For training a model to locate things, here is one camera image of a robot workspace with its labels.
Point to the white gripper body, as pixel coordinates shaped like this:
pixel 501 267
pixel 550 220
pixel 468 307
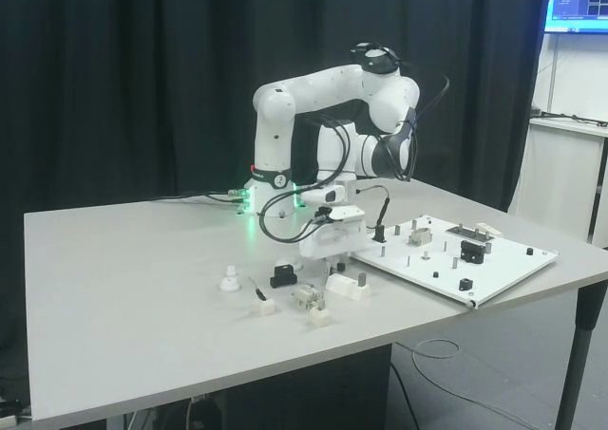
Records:
pixel 332 242

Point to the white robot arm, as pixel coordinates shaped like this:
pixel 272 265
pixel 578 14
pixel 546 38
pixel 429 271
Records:
pixel 275 131

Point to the metal BNC plug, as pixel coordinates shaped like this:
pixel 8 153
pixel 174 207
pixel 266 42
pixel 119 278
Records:
pixel 362 279

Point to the long white holder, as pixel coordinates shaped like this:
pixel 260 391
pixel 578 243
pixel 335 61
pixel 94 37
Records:
pixel 343 287

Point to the black D-SUB plug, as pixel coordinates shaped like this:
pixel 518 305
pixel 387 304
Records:
pixel 283 275

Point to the small white holder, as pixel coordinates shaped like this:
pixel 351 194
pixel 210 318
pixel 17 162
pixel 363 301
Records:
pixel 319 317
pixel 263 307

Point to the white small gear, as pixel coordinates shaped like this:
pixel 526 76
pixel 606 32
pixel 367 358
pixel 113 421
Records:
pixel 232 271

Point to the white medium gear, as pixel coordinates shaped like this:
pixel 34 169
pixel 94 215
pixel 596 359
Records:
pixel 230 285

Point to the black box under table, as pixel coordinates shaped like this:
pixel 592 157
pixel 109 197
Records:
pixel 304 392

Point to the white task board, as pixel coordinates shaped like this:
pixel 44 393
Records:
pixel 475 278

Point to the white cabinet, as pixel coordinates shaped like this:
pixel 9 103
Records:
pixel 560 178

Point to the dark table leg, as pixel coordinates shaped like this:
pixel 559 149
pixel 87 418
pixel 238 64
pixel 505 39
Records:
pixel 577 354

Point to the black curtain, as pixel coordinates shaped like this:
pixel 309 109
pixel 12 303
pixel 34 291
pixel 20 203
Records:
pixel 142 69

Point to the blue screen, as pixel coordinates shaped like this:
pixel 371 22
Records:
pixel 577 3

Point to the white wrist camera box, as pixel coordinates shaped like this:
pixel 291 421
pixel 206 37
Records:
pixel 325 195

